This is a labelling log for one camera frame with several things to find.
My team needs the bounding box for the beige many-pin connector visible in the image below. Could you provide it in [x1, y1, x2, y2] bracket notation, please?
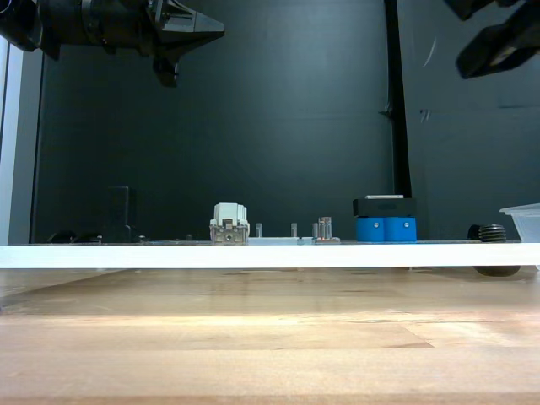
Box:
[208, 202, 251, 246]

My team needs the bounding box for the clear plastic container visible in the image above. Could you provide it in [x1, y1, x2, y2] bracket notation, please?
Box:
[499, 202, 540, 272]

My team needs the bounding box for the black threaded stud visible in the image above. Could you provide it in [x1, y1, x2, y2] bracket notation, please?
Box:
[467, 224, 516, 243]

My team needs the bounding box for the blue socket block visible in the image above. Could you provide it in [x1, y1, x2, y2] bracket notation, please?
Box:
[385, 215, 419, 244]
[355, 216, 387, 244]

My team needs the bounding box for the white task board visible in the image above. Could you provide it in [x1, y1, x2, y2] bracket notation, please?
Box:
[0, 240, 540, 278]

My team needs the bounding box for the black frame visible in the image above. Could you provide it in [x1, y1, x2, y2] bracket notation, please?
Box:
[378, 0, 413, 199]

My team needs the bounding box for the tall black post block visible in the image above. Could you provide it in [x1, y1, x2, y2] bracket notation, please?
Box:
[106, 185, 139, 244]

